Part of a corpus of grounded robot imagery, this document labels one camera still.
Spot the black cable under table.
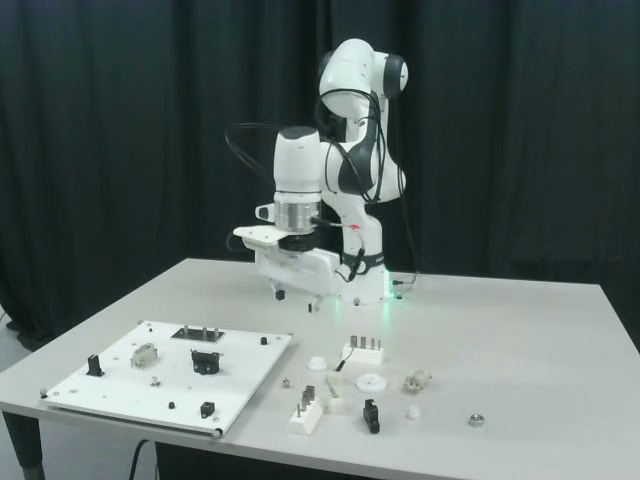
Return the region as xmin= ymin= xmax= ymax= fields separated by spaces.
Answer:
xmin=130 ymin=438 xmax=157 ymax=480

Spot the white task board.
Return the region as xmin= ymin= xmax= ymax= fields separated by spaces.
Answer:
xmin=38 ymin=319 xmax=296 ymax=441

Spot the grey waterproof plug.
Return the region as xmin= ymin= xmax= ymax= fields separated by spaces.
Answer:
xmin=402 ymin=368 xmax=434 ymax=395

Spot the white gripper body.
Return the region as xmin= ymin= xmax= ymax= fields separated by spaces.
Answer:
xmin=253 ymin=247 xmax=343 ymax=298

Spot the black curtain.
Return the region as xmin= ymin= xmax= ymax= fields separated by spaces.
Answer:
xmin=0 ymin=0 xmax=640 ymax=359

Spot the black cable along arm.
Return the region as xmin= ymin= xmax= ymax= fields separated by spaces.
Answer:
xmin=319 ymin=88 xmax=399 ymax=206

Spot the white large gear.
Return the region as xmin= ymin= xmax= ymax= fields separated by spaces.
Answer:
xmin=354 ymin=374 xmax=387 ymax=394

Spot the black D-SUB plug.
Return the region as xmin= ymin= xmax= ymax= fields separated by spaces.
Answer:
xmin=361 ymin=398 xmax=381 ymax=434

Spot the black looping cable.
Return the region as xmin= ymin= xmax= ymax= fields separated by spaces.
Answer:
xmin=223 ymin=122 xmax=281 ymax=174

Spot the dark grey table leg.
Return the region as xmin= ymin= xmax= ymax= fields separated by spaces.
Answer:
xmin=0 ymin=410 xmax=42 ymax=480

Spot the silver wrist ring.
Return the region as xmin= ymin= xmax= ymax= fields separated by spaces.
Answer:
xmin=272 ymin=193 xmax=321 ymax=235

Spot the flat white mounting plate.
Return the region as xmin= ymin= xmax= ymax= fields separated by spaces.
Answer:
xmin=233 ymin=225 xmax=282 ymax=248

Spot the black cable at arm foot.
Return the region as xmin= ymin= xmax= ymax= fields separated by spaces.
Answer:
xmin=391 ymin=164 xmax=423 ymax=292

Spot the white square peg holder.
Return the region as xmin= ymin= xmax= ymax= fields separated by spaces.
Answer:
xmin=284 ymin=398 xmax=324 ymax=435

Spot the white round peg holder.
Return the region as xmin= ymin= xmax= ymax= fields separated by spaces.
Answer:
xmin=341 ymin=341 xmax=387 ymax=366

